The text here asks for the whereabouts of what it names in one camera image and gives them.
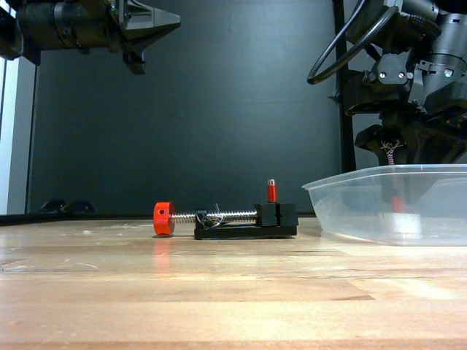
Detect clear plastic tub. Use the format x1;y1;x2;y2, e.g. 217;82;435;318
301;163;467;247

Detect black clamp fixture base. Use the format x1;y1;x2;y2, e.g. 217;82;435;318
194;201;298;241

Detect red-knobbed steel clamp screw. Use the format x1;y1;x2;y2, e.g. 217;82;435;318
153;201;258;237

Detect black aluminium table frame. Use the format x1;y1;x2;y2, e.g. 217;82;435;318
0;0;357;227

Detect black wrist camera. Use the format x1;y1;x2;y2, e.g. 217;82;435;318
342;54;415;116

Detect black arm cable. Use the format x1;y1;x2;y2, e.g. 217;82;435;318
306;0;401;85

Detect black curved frame bracket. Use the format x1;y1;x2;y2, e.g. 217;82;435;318
62;199;95;214
41;198;67;214

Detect thin frayed wire strands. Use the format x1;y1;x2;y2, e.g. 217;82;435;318
198;203;225;230

